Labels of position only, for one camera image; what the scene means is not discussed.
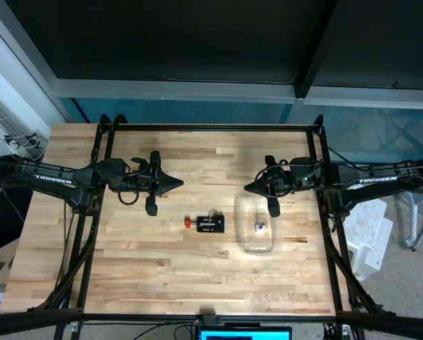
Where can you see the grey metal chair frame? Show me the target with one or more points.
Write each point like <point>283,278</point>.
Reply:
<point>414,219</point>

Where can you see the black low camera mount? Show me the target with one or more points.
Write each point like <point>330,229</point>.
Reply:
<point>209,319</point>

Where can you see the black clamp hub orange knob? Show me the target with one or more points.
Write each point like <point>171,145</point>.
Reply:
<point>214,225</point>

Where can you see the grey window ledge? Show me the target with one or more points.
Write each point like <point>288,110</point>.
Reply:
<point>161,90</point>

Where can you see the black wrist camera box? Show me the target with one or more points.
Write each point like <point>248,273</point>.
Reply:
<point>300,166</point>
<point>115,166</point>

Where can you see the black metal table frame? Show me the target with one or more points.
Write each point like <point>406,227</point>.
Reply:
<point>268,315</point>

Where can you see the clear plastic tub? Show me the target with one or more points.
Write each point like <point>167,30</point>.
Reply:
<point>244,219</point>

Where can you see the white foam packing block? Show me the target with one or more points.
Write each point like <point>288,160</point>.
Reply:
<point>370,226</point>

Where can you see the black wall column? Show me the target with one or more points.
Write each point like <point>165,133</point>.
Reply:
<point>314,53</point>

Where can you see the brown cardboard box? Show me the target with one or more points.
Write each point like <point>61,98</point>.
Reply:
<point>5,253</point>

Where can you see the screen with blue edge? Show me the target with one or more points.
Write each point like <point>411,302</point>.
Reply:
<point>243,334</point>

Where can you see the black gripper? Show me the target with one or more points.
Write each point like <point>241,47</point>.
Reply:
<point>273,184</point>
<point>154,163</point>

